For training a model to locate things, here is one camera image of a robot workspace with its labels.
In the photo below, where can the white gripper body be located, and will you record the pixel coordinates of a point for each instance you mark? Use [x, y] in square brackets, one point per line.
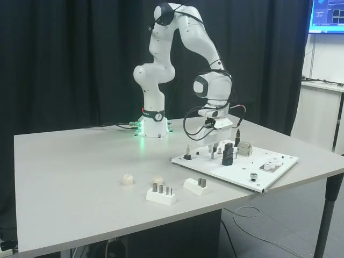
[212, 137]

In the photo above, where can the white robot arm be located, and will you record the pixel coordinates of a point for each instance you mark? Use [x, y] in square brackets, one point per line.
[200, 40]

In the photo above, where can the white square peg holder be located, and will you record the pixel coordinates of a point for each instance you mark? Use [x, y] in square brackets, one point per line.
[192, 186]

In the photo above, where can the medium metal round peg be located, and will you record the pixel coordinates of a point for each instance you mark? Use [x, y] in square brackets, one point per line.
[161, 189]

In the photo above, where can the large metal round peg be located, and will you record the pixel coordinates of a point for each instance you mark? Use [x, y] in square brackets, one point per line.
[154, 187]

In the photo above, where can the white round peg holder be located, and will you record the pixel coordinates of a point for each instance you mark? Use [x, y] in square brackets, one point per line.
[161, 200]

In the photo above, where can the black D-SUB plug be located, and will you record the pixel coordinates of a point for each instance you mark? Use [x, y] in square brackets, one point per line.
[227, 156]

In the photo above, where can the flat white mounting plate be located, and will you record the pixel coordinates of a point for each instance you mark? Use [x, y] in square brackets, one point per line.
[224, 123]

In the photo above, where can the black plug with metal tip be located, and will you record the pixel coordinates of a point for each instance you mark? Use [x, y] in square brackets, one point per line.
[187, 156]

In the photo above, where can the small white sensor box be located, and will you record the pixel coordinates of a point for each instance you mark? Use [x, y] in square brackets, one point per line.
[213, 113]

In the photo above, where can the white task board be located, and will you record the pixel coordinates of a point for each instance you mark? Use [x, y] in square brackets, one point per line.
[242, 172]

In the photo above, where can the round black metal plug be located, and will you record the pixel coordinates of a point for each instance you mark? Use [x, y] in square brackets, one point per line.
[253, 177]

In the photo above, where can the white gear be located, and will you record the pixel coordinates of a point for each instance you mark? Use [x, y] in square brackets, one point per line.
[269, 166]
[278, 162]

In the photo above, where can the small cream plug holder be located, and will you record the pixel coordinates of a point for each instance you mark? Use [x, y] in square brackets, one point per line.
[160, 178]
[128, 180]

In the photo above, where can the dark table leg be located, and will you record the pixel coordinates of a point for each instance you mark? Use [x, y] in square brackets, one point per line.
[326, 215]

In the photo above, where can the black curtain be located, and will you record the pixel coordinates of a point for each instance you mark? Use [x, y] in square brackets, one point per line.
[67, 67]

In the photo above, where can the blue screen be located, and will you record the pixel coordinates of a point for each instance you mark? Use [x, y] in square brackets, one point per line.
[326, 16]

